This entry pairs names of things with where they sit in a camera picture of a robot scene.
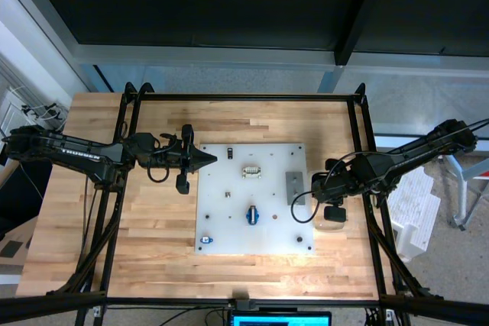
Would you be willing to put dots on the small black connector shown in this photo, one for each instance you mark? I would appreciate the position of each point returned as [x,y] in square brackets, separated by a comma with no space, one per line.
[229,153]

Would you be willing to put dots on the small black camera box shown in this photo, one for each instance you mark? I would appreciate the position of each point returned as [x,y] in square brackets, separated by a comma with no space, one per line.
[241,300]

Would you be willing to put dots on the grey metal plate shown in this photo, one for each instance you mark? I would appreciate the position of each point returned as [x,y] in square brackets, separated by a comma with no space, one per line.
[291,198]

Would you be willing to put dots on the grey metal stand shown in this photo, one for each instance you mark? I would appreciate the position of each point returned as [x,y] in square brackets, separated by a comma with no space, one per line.
[463,188]

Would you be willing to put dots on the white cabinet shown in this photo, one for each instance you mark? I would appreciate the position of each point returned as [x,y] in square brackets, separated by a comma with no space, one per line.
[11,108]

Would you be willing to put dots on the white foam packing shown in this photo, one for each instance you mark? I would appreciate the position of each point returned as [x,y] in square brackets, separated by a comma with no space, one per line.
[412,207]

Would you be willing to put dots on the brown cardboard box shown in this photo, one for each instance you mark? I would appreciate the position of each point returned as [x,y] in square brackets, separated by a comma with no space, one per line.
[17,265]

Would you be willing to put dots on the blue round holder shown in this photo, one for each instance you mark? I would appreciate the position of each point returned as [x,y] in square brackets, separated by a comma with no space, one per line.
[246,215]

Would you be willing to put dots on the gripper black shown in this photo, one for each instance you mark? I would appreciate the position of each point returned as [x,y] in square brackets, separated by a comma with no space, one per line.
[332,188]
[186,158]

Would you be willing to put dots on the black metal frame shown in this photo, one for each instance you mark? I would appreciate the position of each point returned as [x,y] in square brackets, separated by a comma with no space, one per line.
[244,95]

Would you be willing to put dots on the white connector housing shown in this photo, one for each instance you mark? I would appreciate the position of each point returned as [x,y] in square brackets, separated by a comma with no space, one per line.
[252,172]

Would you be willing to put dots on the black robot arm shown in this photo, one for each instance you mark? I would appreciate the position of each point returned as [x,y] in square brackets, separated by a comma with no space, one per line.
[412,152]
[76,152]

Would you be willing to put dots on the white corner bracket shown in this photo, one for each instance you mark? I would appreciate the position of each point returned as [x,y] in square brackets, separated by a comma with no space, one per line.
[389,315]

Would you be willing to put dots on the white task board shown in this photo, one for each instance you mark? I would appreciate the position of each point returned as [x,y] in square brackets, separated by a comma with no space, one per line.
[244,234]

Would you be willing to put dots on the black wall pillar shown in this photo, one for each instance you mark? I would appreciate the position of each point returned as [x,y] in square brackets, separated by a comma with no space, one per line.
[359,9]

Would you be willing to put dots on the blue square holder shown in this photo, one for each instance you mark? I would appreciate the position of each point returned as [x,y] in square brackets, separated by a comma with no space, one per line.
[201,241]

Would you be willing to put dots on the laptop with blue screen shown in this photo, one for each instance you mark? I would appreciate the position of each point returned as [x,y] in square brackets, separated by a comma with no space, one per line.
[280,320]

